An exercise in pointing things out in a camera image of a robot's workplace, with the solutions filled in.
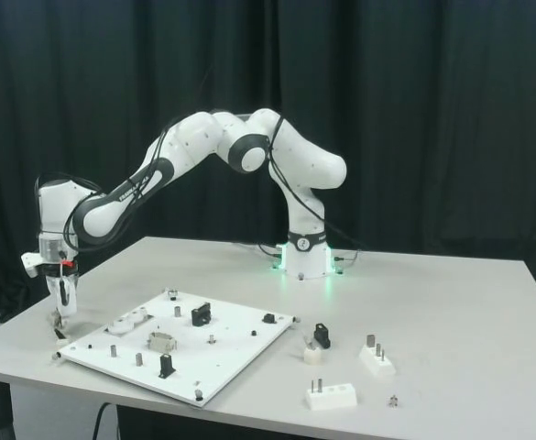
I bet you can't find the black cable at arm foot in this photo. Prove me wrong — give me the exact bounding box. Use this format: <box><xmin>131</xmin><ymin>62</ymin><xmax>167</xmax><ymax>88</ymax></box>
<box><xmin>328</xmin><ymin>234</ymin><xmax>363</xmax><ymax>266</ymax></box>
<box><xmin>257</xmin><ymin>241</ymin><xmax>288</xmax><ymax>259</ymax></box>

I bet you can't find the white task board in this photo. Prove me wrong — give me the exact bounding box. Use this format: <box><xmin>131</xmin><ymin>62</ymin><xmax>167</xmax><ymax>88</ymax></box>
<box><xmin>50</xmin><ymin>287</ymin><xmax>301</xmax><ymax>397</ymax></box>

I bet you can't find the black cable under table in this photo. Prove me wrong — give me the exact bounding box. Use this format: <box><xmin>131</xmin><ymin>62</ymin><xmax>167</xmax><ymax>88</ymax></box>
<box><xmin>93</xmin><ymin>401</ymin><xmax>118</xmax><ymax>440</ymax></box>

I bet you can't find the white long peg holder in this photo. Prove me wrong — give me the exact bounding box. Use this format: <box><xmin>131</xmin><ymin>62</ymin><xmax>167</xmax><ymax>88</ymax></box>
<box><xmin>303</xmin><ymin>382</ymin><xmax>358</xmax><ymax>410</ymax></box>

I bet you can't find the white angled peg holder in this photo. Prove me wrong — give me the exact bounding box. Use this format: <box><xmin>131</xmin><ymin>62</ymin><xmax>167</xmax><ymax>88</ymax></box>
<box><xmin>357</xmin><ymin>344</ymin><xmax>398</xmax><ymax>379</ymax></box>

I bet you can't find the black curtain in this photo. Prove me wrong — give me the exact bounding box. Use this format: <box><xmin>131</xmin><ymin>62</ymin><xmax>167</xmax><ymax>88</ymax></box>
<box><xmin>0</xmin><ymin>0</ymin><xmax>536</xmax><ymax>325</ymax></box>

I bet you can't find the black cable along upper arm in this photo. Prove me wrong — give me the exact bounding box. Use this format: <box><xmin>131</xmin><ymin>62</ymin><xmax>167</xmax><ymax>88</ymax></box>
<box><xmin>265</xmin><ymin>115</ymin><xmax>331</xmax><ymax>242</ymax></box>

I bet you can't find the black cable along forearm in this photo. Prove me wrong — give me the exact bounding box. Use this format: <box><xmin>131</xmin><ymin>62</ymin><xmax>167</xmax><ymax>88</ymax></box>
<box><xmin>35</xmin><ymin>115</ymin><xmax>191</xmax><ymax>258</ymax></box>

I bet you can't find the black Ethernet plug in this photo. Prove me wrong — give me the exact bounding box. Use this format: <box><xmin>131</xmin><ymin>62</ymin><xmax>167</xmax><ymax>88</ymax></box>
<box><xmin>312</xmin><ymin>322</ymin><xmax>333</xmax><ymax>348</ymax></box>

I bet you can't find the thin black rod red tag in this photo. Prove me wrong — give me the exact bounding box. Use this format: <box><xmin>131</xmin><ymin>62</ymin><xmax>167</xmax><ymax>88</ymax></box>
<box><xmin>58</xmin><ymin>259</ymin><xmax>75</xmax><ymax>307</ymax></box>

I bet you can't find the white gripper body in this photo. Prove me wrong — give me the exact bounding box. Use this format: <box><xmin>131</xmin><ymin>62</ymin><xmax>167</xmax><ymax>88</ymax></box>
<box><xmin>48</xmin><ymin>273</ymin><xmax>80</xmax><ymax>318</ymax></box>

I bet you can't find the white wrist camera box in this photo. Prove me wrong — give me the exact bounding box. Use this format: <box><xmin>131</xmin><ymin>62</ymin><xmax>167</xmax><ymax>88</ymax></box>
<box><xmin>20</xmin><ymin>250</ymin><xmax>49</xmax><ymax>279</ymax></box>

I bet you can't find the black D-SUB plug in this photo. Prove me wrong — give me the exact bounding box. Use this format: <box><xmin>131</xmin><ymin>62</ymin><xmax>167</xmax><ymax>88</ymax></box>
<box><xmin>190</xmin><ymin>302</ymin><xmax>213</xmax><ymax>327</ymax></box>

